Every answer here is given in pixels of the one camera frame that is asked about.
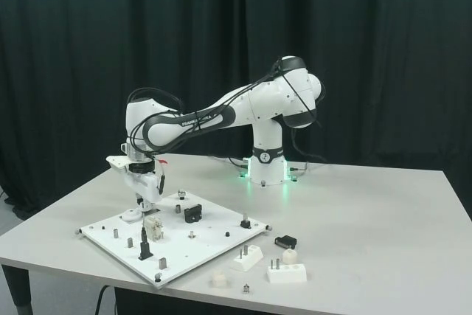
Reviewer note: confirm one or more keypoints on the white task board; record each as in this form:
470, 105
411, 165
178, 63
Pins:
191, 248

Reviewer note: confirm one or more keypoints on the black upright plug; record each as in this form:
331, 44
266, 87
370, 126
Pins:
144, 248

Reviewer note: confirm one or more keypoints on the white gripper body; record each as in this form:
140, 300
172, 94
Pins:
142, 184

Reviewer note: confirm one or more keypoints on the black D-SUB plug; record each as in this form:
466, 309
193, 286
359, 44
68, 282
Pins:
285, 243

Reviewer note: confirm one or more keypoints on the small metal plug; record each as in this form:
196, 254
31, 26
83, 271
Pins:
245, 289

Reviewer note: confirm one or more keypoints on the white large gear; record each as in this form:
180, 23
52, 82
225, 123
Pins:
131, 216

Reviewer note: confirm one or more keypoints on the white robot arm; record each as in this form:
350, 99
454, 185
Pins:
265, 101

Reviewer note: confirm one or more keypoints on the white peg holder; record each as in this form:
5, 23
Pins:
250, 256
291, 274

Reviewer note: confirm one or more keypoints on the thin black rod red tag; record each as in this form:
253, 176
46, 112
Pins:
161, 185

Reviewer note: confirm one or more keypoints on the white medium gear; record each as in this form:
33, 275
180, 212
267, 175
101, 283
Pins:
147, 206

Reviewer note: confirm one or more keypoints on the black curtains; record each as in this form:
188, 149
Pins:
110, 34

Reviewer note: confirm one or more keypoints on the dark table leg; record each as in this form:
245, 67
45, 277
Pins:
16, 289

